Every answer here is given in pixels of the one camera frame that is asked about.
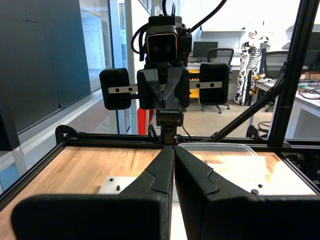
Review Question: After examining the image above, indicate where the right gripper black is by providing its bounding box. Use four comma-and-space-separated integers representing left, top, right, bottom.
99, 61, 231, 111

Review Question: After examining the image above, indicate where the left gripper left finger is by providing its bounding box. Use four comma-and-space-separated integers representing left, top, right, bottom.
10, 145, 175, 240

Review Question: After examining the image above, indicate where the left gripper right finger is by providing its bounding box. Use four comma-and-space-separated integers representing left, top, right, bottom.
173, 146, 320, 240

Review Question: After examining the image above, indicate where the white board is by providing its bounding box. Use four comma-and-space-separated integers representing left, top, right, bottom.
97, 174, 317, 240

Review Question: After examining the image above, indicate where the yellow cabinet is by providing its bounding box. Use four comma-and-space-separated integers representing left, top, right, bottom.
188, 69, 201, 100

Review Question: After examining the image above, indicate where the black monitor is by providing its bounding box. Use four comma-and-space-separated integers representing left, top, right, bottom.
303, 31, 320, 70
192, 40, 219, 60

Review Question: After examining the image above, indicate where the clear plastic tub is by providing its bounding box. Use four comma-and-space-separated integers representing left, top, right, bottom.
176, 141, 261, 174

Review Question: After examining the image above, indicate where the black office chair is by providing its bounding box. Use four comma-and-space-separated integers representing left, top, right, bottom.
200, 47, 235, 115

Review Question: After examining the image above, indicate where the white desk with shelf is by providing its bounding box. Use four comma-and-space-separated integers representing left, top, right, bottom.
186, 29, 249, 74

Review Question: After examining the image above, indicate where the white lattice structure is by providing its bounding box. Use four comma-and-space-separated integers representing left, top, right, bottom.
233, 21, 273, 108

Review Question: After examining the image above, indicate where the grey mesh office chair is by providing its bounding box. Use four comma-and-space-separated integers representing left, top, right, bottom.
259, 50, 290, 114

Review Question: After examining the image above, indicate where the red post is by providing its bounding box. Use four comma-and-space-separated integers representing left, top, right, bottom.
136, 108, 151, 136

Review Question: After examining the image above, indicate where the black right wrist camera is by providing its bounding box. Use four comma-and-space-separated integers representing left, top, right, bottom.
145, 23, 180, 64

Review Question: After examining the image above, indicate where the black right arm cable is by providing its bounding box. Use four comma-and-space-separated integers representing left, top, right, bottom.
131, 0, 229, 62

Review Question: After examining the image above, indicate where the black metal frame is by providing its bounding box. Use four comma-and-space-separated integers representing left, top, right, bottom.
0, 0, 320, 209

